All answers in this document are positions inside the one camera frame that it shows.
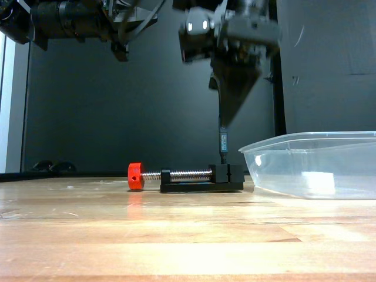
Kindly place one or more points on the black frame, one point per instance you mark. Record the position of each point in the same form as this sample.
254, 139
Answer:
279, 100

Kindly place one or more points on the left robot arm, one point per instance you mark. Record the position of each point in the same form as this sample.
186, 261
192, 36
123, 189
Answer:
13, 20

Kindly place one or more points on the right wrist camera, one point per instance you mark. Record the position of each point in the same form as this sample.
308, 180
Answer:
196, 41

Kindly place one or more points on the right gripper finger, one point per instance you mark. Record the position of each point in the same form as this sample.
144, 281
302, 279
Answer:
235, 85

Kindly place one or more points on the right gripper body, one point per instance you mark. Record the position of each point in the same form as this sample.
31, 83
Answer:
249, 26

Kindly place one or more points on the clear plastic container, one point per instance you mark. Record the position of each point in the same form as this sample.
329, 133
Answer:
311, 173

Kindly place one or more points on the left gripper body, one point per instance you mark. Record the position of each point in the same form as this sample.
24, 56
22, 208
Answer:
88, 17

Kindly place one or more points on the black clamp with red knob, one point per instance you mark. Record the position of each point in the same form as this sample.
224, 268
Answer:
202, 179

